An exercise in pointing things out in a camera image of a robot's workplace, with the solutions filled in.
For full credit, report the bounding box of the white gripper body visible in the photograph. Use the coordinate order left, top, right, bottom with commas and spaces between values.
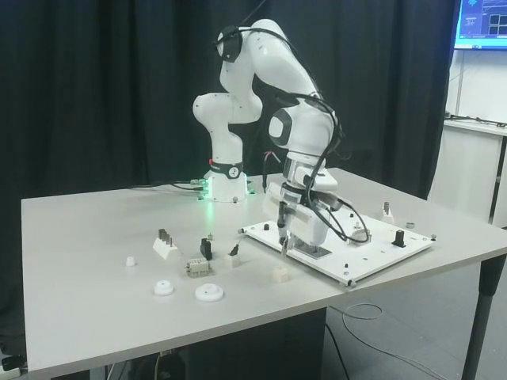
262, 181, 329, 245

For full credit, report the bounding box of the black USB plug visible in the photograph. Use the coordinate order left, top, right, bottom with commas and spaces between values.
228, 228, 244, 257

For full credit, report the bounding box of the thin black rod red tag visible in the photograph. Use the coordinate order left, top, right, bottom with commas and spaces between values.
261, 150, 289, 195

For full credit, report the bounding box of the white task board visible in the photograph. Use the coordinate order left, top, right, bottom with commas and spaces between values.
236, 209, 438, 287

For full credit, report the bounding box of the grey waterproof plug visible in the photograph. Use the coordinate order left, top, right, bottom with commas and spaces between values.
183, 257, 213, 278

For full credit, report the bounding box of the white large gear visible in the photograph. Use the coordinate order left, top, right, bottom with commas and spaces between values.
194, 283, 224, 304

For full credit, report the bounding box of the white square peg holder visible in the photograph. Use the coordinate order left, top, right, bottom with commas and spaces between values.
152, 236, 179, 260

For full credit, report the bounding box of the black under-table panel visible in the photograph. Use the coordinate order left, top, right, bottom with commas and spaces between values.
106, 308, 330, 380

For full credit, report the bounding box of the white cabinet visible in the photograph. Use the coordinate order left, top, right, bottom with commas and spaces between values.
441, 114, 507, 229

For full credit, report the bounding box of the black table leg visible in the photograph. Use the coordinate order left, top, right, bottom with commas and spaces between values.
461, 259, 500, 380

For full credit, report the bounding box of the black curtain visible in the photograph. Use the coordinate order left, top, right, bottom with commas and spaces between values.
0, 0, 464, 353

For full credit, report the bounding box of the blue screen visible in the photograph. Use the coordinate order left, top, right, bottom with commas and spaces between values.
453, 0, 507, 51

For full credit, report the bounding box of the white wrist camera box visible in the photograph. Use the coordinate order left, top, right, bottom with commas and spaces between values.
300, 168, 340, 196

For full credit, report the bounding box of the silver wrist ring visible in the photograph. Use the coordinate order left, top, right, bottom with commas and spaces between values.
284, 156, 314, 181

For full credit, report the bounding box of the grey floor cable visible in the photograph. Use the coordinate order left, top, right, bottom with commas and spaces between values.
342, 302, 476, 377

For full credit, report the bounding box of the black base cable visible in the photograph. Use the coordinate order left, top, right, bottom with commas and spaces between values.
130, 180, 208, 193

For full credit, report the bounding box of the black floor cable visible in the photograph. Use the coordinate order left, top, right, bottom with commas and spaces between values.
323, 322, 360, 380

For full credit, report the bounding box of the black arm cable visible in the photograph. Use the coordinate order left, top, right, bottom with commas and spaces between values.
212, 0, 375, 245

